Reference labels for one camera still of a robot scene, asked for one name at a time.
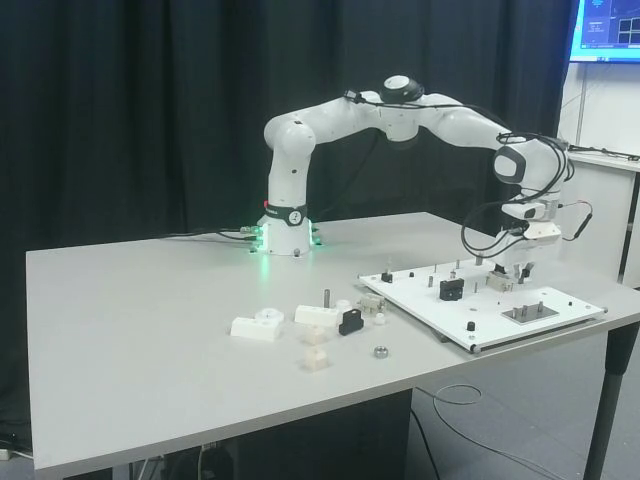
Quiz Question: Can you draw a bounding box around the white flat mounting plate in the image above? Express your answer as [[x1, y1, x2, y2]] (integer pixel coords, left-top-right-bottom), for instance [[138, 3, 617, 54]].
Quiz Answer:
[[522, 222, 562, 241]]

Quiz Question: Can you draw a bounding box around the black base cable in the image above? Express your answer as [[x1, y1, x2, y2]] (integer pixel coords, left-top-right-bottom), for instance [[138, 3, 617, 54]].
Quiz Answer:
[[159, 227, 266, 252]]

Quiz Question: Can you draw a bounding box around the small cream plug holder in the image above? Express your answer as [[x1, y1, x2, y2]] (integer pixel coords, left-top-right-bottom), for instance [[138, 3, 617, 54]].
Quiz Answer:
[[299, 347, 329, 374], [301, 324, 329, 347]]

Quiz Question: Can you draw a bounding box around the white cabinet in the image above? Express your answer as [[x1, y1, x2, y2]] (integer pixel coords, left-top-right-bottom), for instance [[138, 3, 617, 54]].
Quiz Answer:
[[542, 149, 640, 290]]

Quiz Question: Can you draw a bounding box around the black curtain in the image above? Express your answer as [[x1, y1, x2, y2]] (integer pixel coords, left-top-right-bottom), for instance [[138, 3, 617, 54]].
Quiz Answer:
[[0, 0, 574, 454]]

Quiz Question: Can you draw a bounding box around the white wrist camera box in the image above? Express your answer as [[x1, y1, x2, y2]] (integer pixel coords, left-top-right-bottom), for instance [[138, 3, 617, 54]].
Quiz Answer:
[[501, 201, 546, 221]]

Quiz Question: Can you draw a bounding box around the black rod on wire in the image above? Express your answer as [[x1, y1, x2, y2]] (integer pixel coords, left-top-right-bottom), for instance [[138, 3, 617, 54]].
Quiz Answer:
[[558, 199, 596, 242]]

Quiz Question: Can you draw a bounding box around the black table leg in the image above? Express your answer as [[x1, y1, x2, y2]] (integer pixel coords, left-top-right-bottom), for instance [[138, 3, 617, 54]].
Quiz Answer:
[[584, 327, 636, 480]]

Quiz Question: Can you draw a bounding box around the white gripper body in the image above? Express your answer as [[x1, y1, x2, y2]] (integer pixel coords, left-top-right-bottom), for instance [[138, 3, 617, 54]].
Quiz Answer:
[[496, 229, 557, 267]]

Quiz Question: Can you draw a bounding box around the white long peg holder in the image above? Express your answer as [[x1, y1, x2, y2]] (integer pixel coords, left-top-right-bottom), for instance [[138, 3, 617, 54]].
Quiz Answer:
[[293, 304, 340, 329]]

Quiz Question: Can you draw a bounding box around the blue screen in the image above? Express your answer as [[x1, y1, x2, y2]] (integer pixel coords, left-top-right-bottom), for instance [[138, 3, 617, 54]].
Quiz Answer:
[[568, 0, 640, 65]]

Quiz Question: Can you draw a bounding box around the white task board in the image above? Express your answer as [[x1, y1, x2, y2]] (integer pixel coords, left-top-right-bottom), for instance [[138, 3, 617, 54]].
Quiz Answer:
[[357, 252, 610, 355]]

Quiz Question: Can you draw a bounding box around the grey floor cable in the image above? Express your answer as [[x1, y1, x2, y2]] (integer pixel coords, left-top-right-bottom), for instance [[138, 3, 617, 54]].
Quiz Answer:
[[432, 383, 594, 480]]

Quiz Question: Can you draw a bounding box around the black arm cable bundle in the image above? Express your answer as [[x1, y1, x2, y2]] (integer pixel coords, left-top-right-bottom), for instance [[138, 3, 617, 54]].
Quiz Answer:
[[342, 89, 575, 257]]

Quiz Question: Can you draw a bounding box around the black cable on cabinet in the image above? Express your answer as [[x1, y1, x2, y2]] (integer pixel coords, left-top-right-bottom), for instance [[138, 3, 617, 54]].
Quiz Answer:
[[567, 142, 640, 162]]

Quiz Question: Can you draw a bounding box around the white wide peg holder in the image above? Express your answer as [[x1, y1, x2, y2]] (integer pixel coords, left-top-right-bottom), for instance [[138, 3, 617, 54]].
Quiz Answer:
[[229, 314, 287, 343]]

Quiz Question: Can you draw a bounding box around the grey metal plug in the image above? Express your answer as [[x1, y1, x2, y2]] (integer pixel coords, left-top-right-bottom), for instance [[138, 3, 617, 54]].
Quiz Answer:
[[355, 294, 389, 318]]

